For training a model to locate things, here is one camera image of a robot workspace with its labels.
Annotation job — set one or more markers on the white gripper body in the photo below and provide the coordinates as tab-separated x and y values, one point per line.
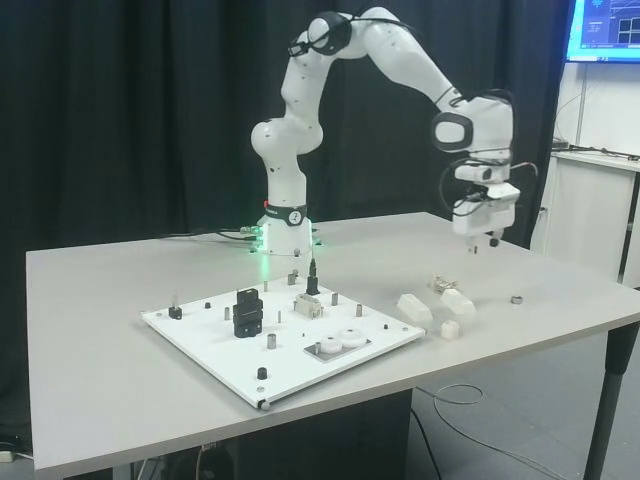
482	216

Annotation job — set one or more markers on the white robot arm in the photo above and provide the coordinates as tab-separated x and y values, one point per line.
400	55

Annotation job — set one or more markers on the small metal bolt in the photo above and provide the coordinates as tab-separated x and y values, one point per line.
516	299

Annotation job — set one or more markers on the beige Ethernet plug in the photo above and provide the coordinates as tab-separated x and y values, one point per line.
442	281

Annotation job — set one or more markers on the white long holder block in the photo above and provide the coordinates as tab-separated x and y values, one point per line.
415	309
457	302

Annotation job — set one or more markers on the small white holder block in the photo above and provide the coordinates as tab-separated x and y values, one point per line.
451	330

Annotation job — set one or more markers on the white cabinet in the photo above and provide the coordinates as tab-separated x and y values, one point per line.
585	215

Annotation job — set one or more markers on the white large gear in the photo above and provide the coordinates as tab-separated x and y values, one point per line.
351	337

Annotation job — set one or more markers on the black waterproof plug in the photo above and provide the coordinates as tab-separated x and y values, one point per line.
313	282

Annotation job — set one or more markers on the white medium gear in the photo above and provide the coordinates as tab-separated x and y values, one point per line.
330	345

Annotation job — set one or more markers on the black table leg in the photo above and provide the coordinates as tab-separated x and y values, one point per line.
607	400

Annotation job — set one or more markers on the metal round peg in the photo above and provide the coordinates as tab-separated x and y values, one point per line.
272	342

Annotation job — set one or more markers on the blue screen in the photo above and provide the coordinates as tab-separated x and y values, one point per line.
607	30

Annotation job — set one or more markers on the white task board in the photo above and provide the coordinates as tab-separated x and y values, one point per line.
280	360

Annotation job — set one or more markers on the black D-SUB plug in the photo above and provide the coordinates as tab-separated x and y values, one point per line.
247	315

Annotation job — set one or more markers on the black round knob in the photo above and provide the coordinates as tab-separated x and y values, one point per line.
261	373

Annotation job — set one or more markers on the black USB plug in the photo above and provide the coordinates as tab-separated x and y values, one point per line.
175	312

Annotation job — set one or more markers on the black curtain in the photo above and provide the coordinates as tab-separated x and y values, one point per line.
125	125

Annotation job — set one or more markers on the white power strip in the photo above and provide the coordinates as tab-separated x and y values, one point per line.
6	456

